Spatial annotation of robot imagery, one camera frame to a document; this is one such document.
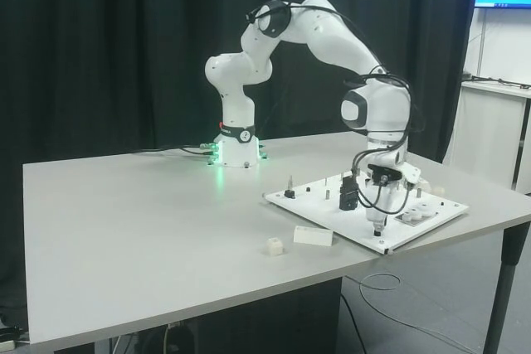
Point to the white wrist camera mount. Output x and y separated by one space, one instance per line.
408 172

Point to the white large gear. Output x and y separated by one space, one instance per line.
425 209

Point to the small metal barrel connector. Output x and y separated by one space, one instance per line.
327 195

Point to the black curtain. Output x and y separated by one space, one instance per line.
103 39

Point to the white power strip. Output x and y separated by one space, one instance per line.
8 338

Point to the black D-SUB plug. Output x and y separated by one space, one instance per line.
347 194

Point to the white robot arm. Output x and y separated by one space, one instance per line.
332 35

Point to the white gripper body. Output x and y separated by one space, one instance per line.
378 202

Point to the long white holder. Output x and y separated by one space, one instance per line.
313 236

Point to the dark table leg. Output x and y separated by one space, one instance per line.
503 287

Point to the small white cube holder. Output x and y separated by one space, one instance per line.
274 247

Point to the white cabinet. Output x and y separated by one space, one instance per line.
493 134

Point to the black plug with metal top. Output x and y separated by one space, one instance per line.
289 192

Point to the white small gear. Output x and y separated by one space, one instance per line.
405 218

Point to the white medium gear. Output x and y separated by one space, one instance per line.
414 214

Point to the white task board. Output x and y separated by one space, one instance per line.
315 213

